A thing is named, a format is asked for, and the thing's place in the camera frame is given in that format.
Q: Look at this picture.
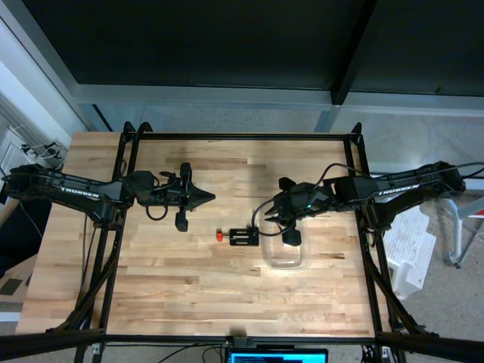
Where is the USB-C socket with braided cable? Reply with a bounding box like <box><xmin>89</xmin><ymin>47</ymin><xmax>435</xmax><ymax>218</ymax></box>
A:
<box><xmin>250</xmin><ymin>200</ymin><xmax>274</xmax><ymax>238</ymax></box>

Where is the white cable bundle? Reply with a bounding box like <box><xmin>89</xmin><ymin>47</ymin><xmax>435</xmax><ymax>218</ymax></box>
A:
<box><xmin>14</xmin><ymin>126</ymin><xmax>68</xmax><ymax>162</ymax></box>

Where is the long black robot cable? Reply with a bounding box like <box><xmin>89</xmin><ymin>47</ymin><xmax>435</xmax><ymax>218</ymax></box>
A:
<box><xmin>315</xmin><ymin>163</ymin><xmax>374</xmax><ymax>187</ymax></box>

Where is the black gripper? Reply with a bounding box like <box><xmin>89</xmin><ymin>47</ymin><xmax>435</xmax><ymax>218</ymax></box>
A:
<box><xmin>150</xmin><ymin>162</ymin><xmax>216</xmax><ymax>233</ymax></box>
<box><xmin>265</xmin><ymin>177</ymin><xmax>328</xmax><ymax>248</ymax></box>

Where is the laptop screen with blue edge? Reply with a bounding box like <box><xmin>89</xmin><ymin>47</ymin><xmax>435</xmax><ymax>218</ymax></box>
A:
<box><xmin>225</xmin><ymin>347</ymin><xmax>329</xmax><ymax>363</ymax></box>

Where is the black upright post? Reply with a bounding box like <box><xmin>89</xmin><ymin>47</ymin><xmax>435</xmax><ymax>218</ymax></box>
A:
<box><xmin>330</xmin><ymin>0</ymin><xmax>379</xmax><ymax>106</ymax></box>

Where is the black table frame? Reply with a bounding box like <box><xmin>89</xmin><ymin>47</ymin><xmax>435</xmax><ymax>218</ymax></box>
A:
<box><xmin>0</xmin><ymin>120</ymin><xmax>484</xmax><ymax>363</ymax></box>

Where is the gray metal stand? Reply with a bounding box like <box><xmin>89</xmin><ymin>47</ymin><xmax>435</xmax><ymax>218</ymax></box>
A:
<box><xmin>434</xmin><ymin>196</ymin><xmax>484</xmax><ymax>270</ymax></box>

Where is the white plastic step stool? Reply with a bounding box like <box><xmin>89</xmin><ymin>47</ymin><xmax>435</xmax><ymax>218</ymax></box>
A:
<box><xmin>382</xmin><ymin>209</ymin><xmax>436</xmax><ymax>300</ymax></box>

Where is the small black table camera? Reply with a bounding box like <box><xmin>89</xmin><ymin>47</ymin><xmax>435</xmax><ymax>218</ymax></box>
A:
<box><xmin>226</xmin><ymin>327</ymin><xmax>253</xmax><ymax>347</ymax></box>

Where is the black vise with red knob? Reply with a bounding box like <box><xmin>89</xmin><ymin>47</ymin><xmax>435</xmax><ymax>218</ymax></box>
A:
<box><xmin>216</xmin><ymin>225</ymin><xmax>260</xmax><ymax>247</ymax></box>

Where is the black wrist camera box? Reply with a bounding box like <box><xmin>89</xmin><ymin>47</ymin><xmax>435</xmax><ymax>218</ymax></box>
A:
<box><xmin>293</xmin><ymin>182</ymin><xmax>318</xmax><ymax>202</ymax></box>

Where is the clear plastic tub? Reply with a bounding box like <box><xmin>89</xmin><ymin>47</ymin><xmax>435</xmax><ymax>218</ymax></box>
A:
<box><xmin>259</xmin><ymin>222</ymin><xmax>314</xmax><ymax>272</ymax></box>

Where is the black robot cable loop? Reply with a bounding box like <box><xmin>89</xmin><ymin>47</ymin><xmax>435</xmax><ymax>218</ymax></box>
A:
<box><xmin>144</xmin><ymin>172</ymin><xmax>178</xmax><ymax>222</ymax></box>

